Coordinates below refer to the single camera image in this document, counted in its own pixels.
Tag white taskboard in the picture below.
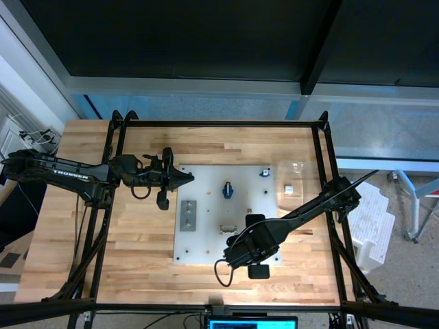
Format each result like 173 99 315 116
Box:
173 164 283 265

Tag brown cardboard box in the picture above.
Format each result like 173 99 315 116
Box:
0 230 35 275

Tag white foam block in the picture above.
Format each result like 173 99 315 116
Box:
344 181 396 276

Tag small black camera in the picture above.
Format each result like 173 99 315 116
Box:
206 298 230 316

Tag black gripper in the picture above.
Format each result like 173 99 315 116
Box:
246 212 272 280
135 147 195 210

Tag silver aluminium rail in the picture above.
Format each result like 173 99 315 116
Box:
64 75 309 97

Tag clear plastic tub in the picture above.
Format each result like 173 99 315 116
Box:
274 159 308 212

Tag grey metal plate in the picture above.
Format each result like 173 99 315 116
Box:
178 199 199 233

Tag tangled black white cables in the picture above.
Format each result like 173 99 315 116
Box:
19 128 62 154

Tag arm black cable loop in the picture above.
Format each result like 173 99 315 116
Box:
130 178 154 200
214 258 236 288

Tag laptop screen with blue edge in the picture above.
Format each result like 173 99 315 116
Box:
204 315 298 329

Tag beige multi-pin connector housing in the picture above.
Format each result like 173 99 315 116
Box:
218 223 239 237

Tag grey metal stand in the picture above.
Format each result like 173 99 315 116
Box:
387 169 439 245

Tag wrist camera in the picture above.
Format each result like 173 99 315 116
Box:
223 236 250 270
142 160 161 182

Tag black metal frame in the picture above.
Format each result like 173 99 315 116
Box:
0 109 439 329

